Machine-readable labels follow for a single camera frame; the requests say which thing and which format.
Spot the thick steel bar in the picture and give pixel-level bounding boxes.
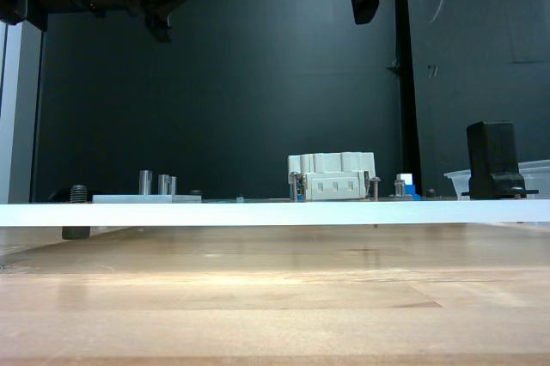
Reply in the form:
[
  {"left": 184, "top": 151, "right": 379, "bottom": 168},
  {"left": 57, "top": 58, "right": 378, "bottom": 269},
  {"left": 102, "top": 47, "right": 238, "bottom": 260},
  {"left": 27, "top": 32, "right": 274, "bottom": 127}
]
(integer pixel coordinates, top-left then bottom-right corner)
[{"left": 138, "top": 170, "right": 154, "bottom": 196}]

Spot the grey metal bar plate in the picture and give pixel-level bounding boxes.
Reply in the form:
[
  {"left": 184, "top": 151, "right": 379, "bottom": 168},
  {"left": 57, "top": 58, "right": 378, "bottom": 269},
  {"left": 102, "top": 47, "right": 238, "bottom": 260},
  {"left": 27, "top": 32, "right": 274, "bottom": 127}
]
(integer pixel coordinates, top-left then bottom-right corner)
[{"left": 92, "top": 193, "right": 203, "bottom": 204}]

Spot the white taskboard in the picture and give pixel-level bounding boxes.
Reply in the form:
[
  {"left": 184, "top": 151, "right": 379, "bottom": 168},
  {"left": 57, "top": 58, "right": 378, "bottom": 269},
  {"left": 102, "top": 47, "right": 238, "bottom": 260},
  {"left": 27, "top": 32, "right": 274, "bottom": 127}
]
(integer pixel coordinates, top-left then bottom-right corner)
[{"left": 0, "top": 196, "right": 550, "bottom": 229}]

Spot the small blue white connector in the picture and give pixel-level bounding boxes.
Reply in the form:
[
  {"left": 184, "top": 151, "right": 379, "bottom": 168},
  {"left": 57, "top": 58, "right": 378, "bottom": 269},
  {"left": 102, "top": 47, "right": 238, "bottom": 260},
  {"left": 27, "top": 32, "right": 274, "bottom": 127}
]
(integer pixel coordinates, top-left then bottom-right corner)
[{"left": 397, "top": 173, "right": 417, "bottom": 201}]

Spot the beige connector housing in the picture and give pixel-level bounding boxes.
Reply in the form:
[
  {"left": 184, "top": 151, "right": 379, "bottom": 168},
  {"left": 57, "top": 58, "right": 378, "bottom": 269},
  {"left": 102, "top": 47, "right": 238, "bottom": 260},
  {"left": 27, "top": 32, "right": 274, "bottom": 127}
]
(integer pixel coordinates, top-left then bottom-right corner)
[{"left": 286, "top": 151, "right": 377, "bottom": 202}]

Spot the black threaded standoff screw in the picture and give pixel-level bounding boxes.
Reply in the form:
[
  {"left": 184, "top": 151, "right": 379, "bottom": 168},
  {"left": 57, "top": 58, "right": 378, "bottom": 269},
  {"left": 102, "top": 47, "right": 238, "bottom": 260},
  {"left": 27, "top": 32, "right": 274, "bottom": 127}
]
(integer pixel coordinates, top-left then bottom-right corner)
[{"left": 62, "top": 185, "right": 90, "bottom": 241}]

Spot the black plug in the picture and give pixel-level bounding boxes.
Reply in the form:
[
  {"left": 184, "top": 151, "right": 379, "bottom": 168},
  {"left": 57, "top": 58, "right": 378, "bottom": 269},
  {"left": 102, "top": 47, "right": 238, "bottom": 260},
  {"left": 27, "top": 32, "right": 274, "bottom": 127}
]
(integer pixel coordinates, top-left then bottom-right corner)
[{"left": 461, "top": 120, "right": 541, "bottom": 201}]

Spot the clear plastic tub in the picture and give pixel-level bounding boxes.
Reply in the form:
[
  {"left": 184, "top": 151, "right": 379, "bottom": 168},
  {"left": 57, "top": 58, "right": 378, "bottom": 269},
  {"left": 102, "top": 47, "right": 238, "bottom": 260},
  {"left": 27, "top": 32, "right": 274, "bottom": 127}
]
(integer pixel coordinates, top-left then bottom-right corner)
[{"left": 443, "top": 160, "right": 550, "bottom": 202}]

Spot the black vertical post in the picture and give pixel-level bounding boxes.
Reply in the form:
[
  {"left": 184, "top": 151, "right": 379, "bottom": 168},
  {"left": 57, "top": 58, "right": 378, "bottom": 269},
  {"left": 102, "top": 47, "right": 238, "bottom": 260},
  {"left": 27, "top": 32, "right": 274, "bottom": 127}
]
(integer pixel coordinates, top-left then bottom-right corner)
[{"left": 388, "top": 0, "right": 423, "bottom": 195}]

